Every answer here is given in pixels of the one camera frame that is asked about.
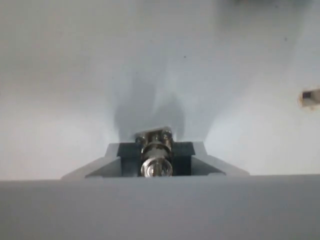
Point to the metal BNC plug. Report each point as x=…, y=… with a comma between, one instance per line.
x=156, y=162

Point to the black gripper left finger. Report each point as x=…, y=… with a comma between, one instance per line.
x=128, y=160

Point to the white task board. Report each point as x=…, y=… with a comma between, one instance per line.
x=175, y=50

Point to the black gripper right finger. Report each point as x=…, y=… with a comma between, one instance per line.
x=183, y=160

